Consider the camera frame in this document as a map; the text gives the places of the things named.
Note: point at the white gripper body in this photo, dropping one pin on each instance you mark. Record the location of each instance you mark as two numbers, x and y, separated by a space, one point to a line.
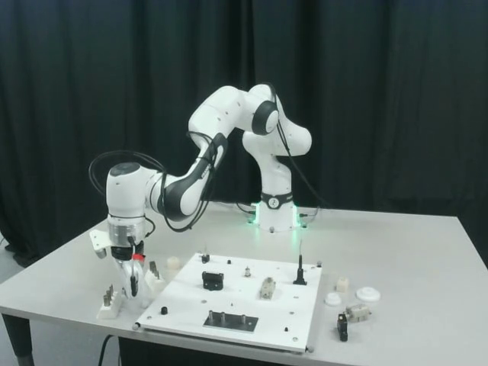
142 289

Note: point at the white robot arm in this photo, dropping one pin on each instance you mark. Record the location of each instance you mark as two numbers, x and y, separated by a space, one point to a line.
225 110

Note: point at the white medium gear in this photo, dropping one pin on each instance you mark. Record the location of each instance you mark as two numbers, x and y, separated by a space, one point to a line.
332 299

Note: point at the white large gear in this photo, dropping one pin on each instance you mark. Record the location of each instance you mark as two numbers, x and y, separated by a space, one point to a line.
368 293

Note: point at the thin black rod red tag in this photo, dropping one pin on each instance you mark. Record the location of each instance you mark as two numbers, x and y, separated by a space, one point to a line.
133 284

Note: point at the white square peg holder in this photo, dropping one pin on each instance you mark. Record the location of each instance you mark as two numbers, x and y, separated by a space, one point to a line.
155 283

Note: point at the metal round peg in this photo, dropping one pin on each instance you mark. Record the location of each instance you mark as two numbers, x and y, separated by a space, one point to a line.
105 299
111 293

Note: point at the white round peg holder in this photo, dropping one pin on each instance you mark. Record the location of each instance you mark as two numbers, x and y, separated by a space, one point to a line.
108 310

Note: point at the small white round holder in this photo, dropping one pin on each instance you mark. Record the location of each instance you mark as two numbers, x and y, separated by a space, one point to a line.
173 263

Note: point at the black wrist band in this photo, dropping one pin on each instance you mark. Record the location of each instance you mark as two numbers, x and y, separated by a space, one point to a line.
120 252

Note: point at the white task board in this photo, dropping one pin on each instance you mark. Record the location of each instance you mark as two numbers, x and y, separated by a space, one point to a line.
190 301

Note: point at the black D-SUB plug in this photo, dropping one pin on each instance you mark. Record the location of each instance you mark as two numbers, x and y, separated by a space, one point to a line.
211 281

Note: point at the small black plug with pin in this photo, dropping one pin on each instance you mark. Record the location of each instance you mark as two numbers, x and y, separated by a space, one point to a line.
205 258

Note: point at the metal BNC plug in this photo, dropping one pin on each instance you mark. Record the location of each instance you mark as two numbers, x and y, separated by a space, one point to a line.
248 271

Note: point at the beige Ethernet plug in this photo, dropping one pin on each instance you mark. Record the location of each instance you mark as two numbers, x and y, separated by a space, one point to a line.
267 288

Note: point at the black table leg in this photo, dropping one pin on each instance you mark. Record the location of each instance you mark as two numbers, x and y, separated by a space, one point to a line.
17 339

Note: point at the tall black plug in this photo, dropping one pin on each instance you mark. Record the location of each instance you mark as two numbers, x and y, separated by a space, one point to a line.
300 272

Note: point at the small white square holder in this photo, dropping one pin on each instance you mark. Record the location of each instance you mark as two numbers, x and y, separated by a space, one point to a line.
342 284

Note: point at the black curtain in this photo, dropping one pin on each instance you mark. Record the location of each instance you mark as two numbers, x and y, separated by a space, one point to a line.
76 76

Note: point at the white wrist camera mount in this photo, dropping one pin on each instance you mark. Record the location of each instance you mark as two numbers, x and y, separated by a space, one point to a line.
100 240

